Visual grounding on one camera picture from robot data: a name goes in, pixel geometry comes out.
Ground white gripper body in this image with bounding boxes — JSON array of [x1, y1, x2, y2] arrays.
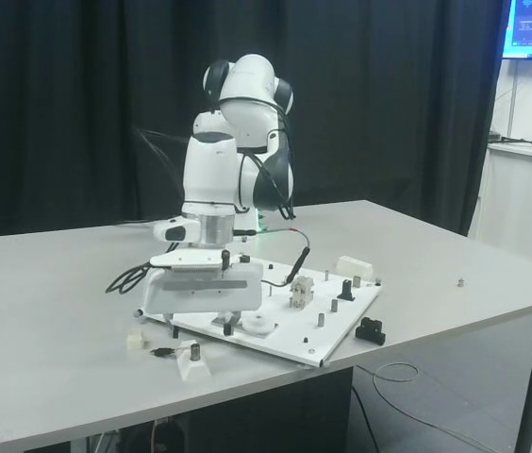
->
[[141, 261, 265, 316]]

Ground white large gear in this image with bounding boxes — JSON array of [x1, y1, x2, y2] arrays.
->
[[241, 312, 277, 336]]

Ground white wedge holder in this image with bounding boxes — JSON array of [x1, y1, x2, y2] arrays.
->
[[176, 339, 212, 381]]

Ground white task board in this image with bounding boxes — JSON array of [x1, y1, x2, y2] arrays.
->
[[133, 254, 385, 370]]

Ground black box under table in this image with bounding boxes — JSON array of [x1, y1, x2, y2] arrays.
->
[[87, 363, 355, 453]]

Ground white long holder block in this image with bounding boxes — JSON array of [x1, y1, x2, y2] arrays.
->
[[337, 255, 375, 280]]

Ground black D-SUB plug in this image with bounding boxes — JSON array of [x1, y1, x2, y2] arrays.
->
[[355, 316, 387, 346]]

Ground black curtains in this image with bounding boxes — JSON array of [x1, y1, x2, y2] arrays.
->
[[0, 0, 506, 259]]

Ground white cabinet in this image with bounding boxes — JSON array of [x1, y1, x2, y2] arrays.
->
[[470, 141, 532, 274]]

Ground black plug with short cable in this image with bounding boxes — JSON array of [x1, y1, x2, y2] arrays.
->
[[148, 345, 188, 359]]

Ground black gripper cable bundle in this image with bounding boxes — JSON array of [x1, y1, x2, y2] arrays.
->
[[106, 261, 175, 296]]

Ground thin black rod on wire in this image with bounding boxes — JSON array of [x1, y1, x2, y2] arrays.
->
[[232, 226, 315, 289]]

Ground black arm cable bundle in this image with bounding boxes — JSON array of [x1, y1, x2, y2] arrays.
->
[[217, 92, 298, 223]]

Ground black floor cable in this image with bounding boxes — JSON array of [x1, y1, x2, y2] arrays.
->
[[351, 382, 381, 453]]

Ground grey floor cable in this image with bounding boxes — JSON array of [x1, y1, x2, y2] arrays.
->
[[354, 361, 501, 453]]

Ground black cables on cabinet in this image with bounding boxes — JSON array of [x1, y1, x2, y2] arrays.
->
[[486, 133, 532, 155]]

